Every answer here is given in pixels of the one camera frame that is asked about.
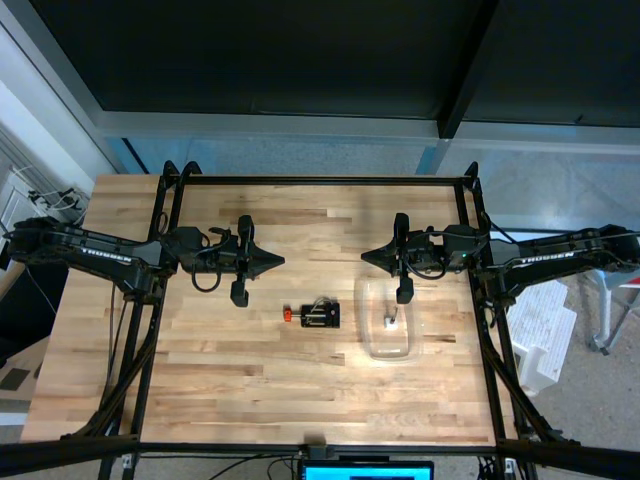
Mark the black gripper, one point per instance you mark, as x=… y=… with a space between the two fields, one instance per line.
x=243 y=260
x=401 y=260

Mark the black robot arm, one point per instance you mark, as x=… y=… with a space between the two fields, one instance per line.
x=545 y=260
x=100 y=252

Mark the clear plastic tub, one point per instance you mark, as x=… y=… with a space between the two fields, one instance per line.
x=365 y=310

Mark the small white holder block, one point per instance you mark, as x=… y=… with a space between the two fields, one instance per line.
x=390 y=326

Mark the black clamp with orange knob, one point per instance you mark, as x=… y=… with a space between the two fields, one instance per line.
x=330 y=317

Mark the white foam block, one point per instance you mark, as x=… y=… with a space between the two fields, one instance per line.
x=540 y=325

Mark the blue-edged screen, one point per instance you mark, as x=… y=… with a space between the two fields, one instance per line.
x=365 y=472

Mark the grey metal stand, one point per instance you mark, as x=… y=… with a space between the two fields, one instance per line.
x=605 y=320

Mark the cardboard box with black patches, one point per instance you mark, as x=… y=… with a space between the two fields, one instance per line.
x=25 y=360

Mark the black metal frame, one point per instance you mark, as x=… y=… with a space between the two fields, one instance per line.
x=320 y=180

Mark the black curved frame bracket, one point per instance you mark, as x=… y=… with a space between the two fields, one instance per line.
x=168 y=162
x=472 y=164
x=191 y=163

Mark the small black camera mount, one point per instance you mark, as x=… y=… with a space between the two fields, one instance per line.
x=316 y=450

